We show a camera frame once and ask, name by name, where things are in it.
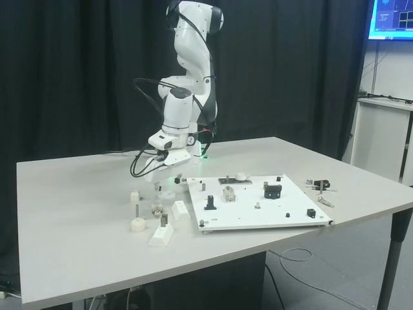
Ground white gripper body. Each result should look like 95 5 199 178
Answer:
144 149 192 185

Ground white empty holder block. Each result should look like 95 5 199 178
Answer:
171 200 188 222

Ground long white peg holder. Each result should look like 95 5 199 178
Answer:
148 225 176 248

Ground white task board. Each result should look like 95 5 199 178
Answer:
186 174 335 233

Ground black box under table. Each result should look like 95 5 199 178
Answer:
141 250 268 310

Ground black curtains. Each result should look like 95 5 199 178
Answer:
0 0 370 293

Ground white cabinet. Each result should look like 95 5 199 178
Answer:
350 96 413 187

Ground dark grey table leg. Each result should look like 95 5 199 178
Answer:
376 212 405 310

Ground blue screen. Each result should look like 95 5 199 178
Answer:
367 0 413 41

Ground black looping robot cable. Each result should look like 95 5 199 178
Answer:
130 77 172 178

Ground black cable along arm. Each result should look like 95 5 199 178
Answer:
166 1 217 159

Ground grey cable on floor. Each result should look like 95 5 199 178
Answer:
279 247 381 310

